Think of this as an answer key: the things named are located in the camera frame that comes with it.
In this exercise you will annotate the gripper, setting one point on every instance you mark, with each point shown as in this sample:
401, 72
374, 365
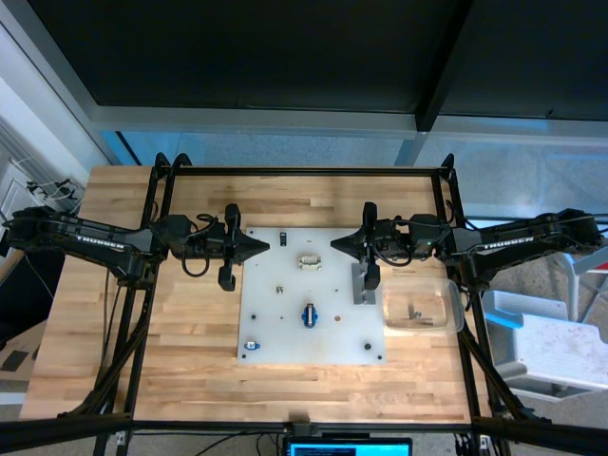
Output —
231, 247
371, 247

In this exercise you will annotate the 16mm metal cylinder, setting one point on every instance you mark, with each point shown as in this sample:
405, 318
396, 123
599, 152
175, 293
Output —
412, 311

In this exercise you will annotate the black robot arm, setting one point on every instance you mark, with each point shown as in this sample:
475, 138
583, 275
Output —
95, 240
508, 243

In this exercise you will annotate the white taskboard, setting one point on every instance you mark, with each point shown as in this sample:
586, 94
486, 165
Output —
285, 342

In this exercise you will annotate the small black socket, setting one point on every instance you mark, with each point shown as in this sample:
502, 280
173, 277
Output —
283, 237

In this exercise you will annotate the grey rectangular connector housing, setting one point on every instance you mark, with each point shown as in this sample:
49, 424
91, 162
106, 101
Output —
309, 262

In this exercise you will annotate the grey metal peg plate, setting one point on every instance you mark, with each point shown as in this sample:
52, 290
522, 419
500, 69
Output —
358, 294

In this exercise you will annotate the clear plastic tub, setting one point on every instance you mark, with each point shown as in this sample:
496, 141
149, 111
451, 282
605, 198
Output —
423, 294

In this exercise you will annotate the laptop screen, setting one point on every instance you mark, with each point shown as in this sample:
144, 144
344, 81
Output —
347, 449

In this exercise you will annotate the white step stool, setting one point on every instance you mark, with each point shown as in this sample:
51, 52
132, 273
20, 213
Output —
556, 347

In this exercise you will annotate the brown cardboard box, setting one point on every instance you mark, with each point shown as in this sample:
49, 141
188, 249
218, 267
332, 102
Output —
19, 342

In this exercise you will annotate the black aluminium frame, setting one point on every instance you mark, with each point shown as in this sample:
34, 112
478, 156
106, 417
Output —
304, 171

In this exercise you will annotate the blue connector mount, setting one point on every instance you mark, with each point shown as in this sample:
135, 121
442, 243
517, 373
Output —
304, 320

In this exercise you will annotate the small blue socket mount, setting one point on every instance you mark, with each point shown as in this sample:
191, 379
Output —
245, 346

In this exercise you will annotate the black camera bracket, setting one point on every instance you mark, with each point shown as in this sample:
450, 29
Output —
301, 427

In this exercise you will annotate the grey metal cart frame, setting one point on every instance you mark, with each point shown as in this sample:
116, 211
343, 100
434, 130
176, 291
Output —
573, 280

